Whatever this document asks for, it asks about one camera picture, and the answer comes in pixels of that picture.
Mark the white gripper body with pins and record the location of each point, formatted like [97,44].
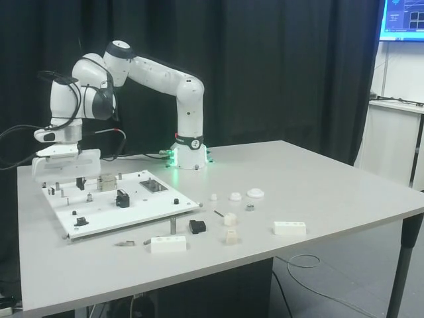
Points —
[66,164]

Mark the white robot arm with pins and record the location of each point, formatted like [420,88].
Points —
[155,73]

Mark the large metal round peg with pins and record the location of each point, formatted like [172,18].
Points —
[173,226]

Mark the long white peg holder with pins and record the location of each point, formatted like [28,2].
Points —
[289,228]
[169,245]

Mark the white task board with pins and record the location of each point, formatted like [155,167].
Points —
[99,218]

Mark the metal USB plug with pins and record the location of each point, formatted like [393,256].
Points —
[126,243]

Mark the small Ethernet plug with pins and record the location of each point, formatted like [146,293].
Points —
[147,242]

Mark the black D-SUB plug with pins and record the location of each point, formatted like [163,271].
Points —
[197,227]

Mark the white small gear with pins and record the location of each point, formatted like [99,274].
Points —
[214,197]

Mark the thin metal bolt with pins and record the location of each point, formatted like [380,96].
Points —
[219,213]

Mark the small white plug holder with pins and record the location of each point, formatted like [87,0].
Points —
[232,238]
[231,220]

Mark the white medium gear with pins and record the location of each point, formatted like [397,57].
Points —
[235,196]

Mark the white large gear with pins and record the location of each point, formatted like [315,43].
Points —
[255,193]

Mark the black curtain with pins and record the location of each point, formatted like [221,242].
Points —
[298,66]

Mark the white cabinet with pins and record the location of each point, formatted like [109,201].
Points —
[387,142]

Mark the dark table leg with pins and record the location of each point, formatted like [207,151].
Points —
[402,265]

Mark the blue screen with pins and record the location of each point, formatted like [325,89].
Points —
[402,20]

